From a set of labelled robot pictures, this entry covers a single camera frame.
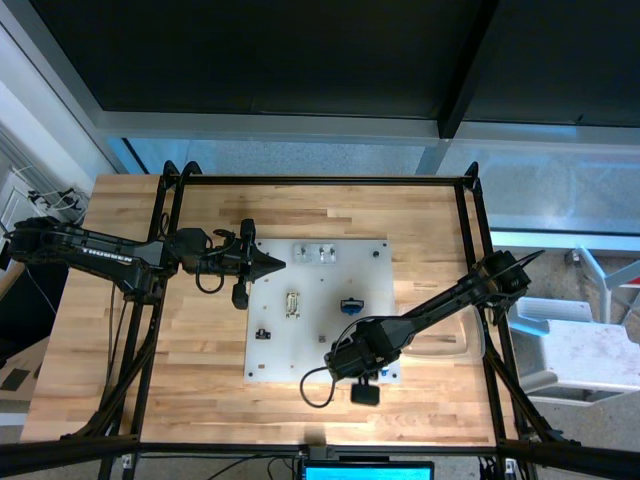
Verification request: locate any black upright post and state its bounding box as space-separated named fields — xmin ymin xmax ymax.
xmin=437 ymin=0 xmax=501 ymax=140

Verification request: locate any black flat pad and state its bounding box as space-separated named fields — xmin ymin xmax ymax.
xmin=0 ymin=368 xmax=30 ymax=392

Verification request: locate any black and white cable bundle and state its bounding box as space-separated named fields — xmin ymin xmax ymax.
xmin=24 ymin=185 xmax=86 ymax=214

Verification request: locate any small black camera mount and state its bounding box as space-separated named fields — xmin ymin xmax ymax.
xmin=304 ymin=432 xmax=336 ymax=461

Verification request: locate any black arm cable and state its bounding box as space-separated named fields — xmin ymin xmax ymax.
xmin=194 ymin=267 xmax=225 ymax=295
xmin=298 ymin=322 xmax=361 ymax=410

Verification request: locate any white tubular metal stand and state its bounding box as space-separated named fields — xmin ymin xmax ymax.
xmin=564 ymin=244 xmax=640 ymax=326

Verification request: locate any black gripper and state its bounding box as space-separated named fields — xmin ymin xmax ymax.
xmin=324 ymin=346 xmax=390 ymax=407
xmin=212 ymin=218 xmax=287 ymax=311

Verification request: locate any aluminium block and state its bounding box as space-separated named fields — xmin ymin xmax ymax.
xmin=292 ymin=242 xmax=338 ymax=265

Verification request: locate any black metal frame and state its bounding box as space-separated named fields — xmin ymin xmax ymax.
xmin=0 ymin=159 xmax=640 ymax=480

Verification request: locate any blue screen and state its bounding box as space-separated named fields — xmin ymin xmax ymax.
xmin=298 ymin=460 xmax=435 ymax=480

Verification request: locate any white plastic step stool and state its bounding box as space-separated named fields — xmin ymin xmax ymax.
xmin=517 ymin=295 xmax=640 ymax=407

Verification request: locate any clear plastic tub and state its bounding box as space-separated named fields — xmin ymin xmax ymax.
xmin=399 ymin=301 xmax=486 ymax=361

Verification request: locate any white plastic board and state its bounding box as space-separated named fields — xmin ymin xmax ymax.
xmin=243 ymin=238 xmax=404 ymax=384

